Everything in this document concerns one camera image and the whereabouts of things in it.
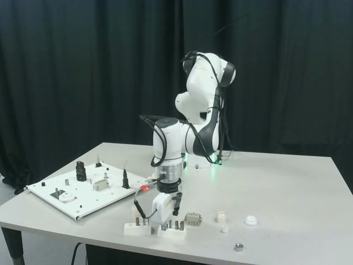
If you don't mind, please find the white round peg holder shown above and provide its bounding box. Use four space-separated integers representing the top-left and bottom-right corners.
123 221 152 236

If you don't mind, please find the white square peg holder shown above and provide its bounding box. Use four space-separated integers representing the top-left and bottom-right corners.
157 224 188 238

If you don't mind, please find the grey metal connector plug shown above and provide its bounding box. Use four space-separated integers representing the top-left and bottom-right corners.
184 211 204 223

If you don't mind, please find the black base cable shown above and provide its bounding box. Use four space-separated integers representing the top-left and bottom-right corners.
217 150 235 163

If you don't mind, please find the black cable under table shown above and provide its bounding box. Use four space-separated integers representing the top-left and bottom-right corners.
71 242 87 265

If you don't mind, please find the thin black rod red tag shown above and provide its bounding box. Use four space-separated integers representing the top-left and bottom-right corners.
133 178 162 220

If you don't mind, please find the short black hanging rod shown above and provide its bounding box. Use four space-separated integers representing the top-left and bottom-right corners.
173 192 182 216

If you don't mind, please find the black D-SUB plug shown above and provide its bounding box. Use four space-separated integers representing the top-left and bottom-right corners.
75 160 87 182

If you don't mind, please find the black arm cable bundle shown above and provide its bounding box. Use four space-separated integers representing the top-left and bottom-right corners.
138 51 235 168

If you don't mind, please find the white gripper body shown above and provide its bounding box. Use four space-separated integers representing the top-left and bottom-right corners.
152 193 175 223

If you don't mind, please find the black table leg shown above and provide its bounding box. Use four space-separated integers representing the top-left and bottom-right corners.
1 226 23 265

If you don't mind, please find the black curtain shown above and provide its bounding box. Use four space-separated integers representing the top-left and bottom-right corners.
0 0 353 188

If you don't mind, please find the tall black Ethernet plug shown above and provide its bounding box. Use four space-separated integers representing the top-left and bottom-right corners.
121 164 130 190

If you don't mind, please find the white task board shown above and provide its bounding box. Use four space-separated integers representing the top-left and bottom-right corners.
24 162 154 221

